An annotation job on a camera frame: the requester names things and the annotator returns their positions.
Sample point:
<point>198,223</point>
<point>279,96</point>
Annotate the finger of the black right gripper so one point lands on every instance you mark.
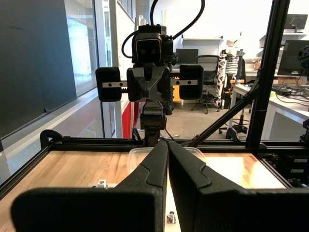
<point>136,84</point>
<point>160,84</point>

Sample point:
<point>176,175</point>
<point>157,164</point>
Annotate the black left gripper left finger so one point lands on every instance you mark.
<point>96,210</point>

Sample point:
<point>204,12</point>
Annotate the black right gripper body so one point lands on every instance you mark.
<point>108,75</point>

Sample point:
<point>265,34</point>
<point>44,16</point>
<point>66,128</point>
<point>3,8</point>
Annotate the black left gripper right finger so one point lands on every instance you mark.
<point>241,210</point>

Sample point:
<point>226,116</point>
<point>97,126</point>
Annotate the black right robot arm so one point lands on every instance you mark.
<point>153,120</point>

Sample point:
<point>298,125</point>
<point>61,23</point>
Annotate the orange cabinet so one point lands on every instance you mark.
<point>177,94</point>

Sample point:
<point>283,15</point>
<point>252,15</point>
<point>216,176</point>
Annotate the blue connector with white cap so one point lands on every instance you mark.
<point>102,184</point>

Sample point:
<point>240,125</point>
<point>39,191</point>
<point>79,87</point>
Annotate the red panel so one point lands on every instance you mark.
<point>126,120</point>

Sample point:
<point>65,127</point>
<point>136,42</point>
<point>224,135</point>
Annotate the black computer monitor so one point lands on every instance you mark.
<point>187,56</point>

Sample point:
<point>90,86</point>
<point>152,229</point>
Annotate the black mesh office chair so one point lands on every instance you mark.
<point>207,72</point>

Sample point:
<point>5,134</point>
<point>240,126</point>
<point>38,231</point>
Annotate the white lattice stand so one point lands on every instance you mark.
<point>220,79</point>

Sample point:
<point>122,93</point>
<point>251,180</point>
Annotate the clear plastic tub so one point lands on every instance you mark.
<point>137,157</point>

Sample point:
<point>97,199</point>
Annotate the blue clamp with silver pin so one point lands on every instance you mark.
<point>171,217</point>

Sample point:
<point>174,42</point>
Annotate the person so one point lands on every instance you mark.
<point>232,64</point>

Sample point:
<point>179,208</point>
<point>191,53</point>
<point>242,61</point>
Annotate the white lab desk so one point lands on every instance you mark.
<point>289,106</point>

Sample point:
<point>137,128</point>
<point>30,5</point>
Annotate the large black desk monitor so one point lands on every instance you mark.
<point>292,58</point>

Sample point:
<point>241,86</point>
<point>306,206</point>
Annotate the black monitor on shelf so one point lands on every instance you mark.
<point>295,20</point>

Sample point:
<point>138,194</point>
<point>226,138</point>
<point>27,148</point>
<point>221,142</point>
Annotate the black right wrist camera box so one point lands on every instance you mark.
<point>147,43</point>

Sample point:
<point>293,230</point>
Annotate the black aluminium frame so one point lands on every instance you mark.
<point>96,142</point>

